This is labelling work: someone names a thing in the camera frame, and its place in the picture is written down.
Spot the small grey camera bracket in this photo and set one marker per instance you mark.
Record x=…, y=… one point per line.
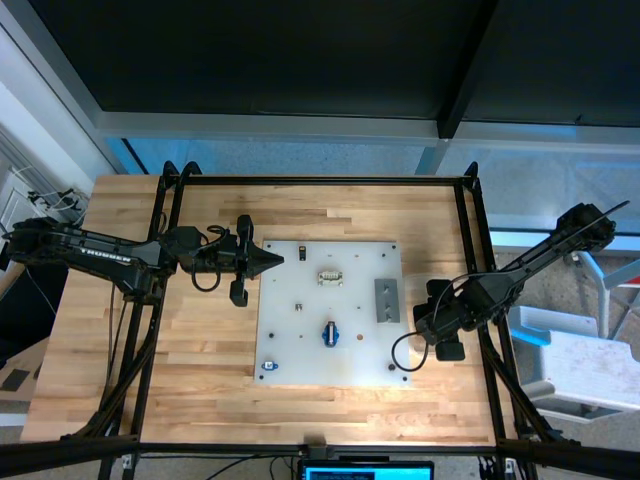
x=315, y=442

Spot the white step stool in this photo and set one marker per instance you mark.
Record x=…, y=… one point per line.
x=585, y=360

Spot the black case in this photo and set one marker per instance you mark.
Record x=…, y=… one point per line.
x=25, y=310

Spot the white tube frame chair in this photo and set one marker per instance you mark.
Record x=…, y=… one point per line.
x=606, y=310

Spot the black metal frame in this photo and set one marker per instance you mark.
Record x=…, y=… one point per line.
x=320, y=180

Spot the beige connector housing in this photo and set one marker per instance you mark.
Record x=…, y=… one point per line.
x=331, y=278

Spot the blue round mount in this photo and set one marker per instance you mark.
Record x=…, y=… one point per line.
x=323, y=336

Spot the grey bar holder block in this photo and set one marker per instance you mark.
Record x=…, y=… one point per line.
x=386, y=312

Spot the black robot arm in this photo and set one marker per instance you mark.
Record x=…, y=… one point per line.
x=520, y=270
x=100, y=252

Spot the cardboard box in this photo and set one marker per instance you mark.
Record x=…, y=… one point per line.
x=35, y=360

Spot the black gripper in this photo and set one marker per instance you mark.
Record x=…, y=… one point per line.
x=244, y=227
x=450, y=351

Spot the blue square mount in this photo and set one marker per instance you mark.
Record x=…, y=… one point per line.
x=262, y=366

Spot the laptop with blue screen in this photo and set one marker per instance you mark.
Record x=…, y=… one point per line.
x=365, y=472

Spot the small black socket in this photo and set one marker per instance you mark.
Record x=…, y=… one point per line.
x=302, y=254

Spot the white task board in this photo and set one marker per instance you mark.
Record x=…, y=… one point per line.
x=350, y=280

